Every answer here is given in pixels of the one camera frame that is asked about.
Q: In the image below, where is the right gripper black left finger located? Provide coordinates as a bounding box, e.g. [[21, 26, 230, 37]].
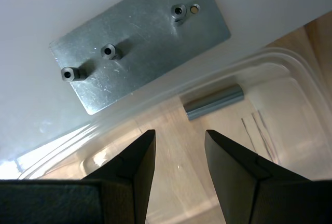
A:
[[81, 129, 156, 224]]

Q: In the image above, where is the grey metal cylinder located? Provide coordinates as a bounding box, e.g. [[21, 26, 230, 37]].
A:
[[183, 83, 246, 121]]

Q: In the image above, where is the clear plastic tub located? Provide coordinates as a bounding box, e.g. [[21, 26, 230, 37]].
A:
[[15, 47, 332, 224]]

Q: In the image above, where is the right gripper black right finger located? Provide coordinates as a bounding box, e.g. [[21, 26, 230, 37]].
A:
[[204, 130, 312, 224]]

